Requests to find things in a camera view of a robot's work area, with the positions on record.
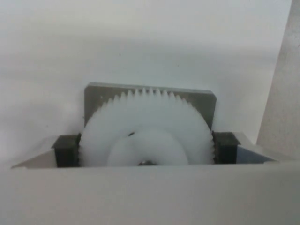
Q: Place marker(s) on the white large gear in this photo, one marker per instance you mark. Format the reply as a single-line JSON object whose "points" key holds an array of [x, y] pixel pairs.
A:
{"points": [[152, 117]]}

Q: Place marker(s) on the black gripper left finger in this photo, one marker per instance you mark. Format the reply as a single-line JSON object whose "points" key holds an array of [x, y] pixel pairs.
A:
{"points": [[66, 151]]}

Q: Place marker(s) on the white task board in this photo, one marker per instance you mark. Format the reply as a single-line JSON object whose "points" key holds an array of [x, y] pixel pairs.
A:
{"points": [[140, 47]]}

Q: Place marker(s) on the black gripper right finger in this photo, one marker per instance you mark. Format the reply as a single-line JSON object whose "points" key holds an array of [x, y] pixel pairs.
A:
{"points": [[225, 147]]}

